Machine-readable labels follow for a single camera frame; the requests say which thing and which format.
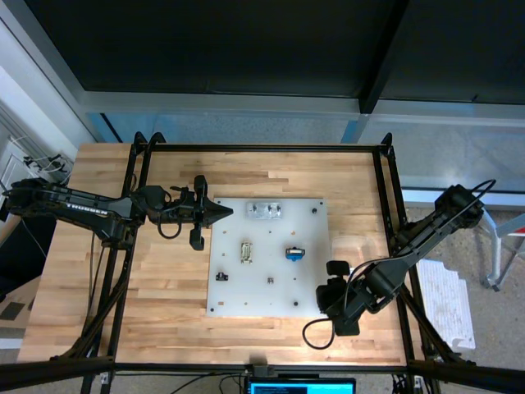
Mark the red white panel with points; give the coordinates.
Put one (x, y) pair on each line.
(517, 234)

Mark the brown cardboard box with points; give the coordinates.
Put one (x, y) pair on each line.
(16, 293)

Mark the grey rectangular connector housing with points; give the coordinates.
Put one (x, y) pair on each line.
(246, 252)

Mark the laptop screen blue edge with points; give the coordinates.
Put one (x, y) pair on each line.
(299, 388)

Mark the grey metal stand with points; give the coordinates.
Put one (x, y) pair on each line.
(497, 254)

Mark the small black clamp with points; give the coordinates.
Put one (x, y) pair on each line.
(222, 276)

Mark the black aluminium frame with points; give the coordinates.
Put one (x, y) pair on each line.
(262, 147)

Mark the aluminium socket block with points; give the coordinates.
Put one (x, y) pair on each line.
(262, 213)

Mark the white task board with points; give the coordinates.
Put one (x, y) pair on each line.
(266, 254)

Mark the blue black D-sub connector mount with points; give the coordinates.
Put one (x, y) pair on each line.
(294, 254)

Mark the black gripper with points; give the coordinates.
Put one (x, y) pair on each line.
(352, 299)
(186, 207)

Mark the white ribbed foam sheet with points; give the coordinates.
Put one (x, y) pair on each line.
(445, 303)

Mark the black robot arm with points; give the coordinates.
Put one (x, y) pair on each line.
(422, 236)
(82, 207)

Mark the black camera on frame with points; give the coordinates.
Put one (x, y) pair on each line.
(260, 370)

